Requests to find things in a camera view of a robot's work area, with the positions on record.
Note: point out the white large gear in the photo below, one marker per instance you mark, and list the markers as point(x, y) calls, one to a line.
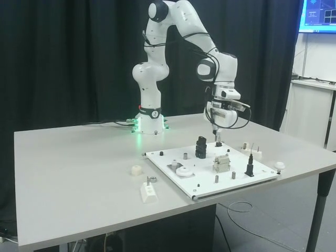
point(185, 172)

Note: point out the white small gear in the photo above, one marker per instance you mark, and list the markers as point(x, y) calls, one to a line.
point(279, 166)

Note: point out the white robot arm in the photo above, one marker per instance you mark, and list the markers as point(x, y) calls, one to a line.
point(155, 76)

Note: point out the white task board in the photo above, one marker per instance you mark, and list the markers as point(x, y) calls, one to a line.
point(204, 181)

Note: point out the beige waterproof plug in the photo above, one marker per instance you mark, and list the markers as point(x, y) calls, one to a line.
point(221, 164)

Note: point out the black D-SUB plug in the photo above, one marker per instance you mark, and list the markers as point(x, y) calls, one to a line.
point(200, 148)

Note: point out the small metal square peg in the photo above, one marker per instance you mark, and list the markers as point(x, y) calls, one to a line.
point(148, 180)

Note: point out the black plug on stand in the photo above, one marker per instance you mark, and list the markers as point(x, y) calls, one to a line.
point(249, 168)

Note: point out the white square peg holder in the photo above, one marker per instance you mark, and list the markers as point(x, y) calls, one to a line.
point(149, 194)

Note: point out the white cabinet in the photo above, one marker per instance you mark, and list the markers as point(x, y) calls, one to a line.
point(309, 110)

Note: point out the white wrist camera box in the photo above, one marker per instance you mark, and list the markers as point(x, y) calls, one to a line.
point(232, 93)

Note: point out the dark table leg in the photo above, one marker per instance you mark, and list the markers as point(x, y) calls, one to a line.
point(323, 210)

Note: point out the black curtains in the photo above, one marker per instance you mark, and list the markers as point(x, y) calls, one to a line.
point(65, 65)

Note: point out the metal nut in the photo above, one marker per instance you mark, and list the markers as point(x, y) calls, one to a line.
point(153, 180)

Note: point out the white round peg holder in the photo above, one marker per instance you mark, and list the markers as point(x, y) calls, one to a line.
point(253, 153)

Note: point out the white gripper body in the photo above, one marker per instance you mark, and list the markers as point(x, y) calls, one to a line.
point(229, 116)

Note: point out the small white holder block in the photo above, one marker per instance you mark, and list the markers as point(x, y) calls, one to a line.
point(136, 171)

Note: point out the blue screen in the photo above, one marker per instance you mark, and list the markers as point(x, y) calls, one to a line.
point(319, 15)

